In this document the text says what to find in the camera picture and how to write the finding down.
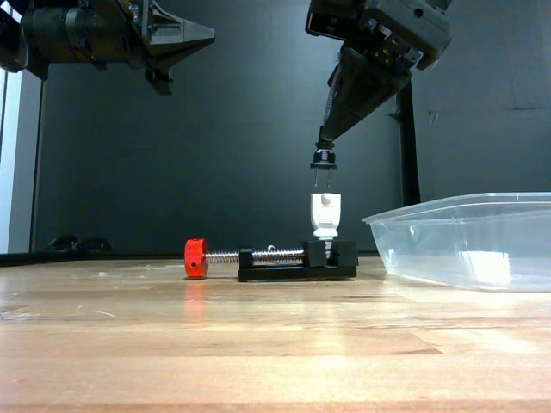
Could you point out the white receptacle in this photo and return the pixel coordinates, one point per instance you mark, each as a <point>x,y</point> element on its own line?
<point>326,215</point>

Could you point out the clear plastic tub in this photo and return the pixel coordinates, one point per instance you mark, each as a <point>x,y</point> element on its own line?
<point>430,241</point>

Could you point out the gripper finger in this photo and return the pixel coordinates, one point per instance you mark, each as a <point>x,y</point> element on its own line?
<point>172,53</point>
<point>331,81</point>
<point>181,32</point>
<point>366,90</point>

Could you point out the black vise orange knob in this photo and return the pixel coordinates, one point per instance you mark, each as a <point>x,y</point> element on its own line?
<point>301,274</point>

